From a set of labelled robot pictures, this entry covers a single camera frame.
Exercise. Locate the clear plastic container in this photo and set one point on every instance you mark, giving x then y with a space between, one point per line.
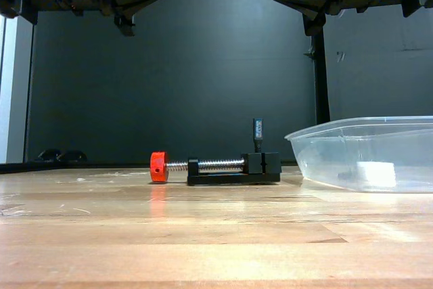
338 147

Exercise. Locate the black rounded foot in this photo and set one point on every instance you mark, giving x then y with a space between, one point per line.
72 156
49 155

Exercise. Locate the black clamp with red knob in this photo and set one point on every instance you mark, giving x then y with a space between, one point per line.
260 167

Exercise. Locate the black frame post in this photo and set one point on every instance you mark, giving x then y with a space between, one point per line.
29 99
321 82

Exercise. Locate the black frame base rail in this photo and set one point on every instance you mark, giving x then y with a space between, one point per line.
67 167

